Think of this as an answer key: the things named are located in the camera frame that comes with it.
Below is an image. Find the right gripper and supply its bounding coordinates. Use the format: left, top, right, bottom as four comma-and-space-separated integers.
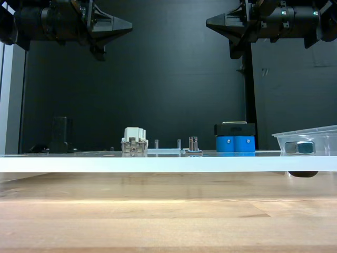
205, 0, 267, 60

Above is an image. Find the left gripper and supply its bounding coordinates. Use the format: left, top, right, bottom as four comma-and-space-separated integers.
68, 0, 133, 61

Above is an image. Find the steel hex nut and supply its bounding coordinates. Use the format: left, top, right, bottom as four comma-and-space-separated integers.
297, 141, 316, 154
284, 141, 299, 154

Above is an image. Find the black block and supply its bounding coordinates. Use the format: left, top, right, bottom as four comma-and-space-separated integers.
213, 121, 256, 138

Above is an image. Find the beige many-pin connector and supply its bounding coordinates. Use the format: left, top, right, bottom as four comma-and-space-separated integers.
121, 126, 150, 157

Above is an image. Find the blue socket block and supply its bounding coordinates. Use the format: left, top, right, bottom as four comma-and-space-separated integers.
234, 135, 255, 153
215, 135, 235, 152

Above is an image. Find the tall black fitting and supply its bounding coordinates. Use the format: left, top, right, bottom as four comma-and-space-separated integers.
49, 115, 75, 154

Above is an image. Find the white task board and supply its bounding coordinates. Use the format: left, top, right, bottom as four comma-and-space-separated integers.
0, 150, 337, 178

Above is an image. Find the clear plastic container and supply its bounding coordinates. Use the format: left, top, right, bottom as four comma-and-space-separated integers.
271, 124, 337, 157

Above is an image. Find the black frame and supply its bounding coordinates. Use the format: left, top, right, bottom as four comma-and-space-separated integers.
236, 42, 260, 150

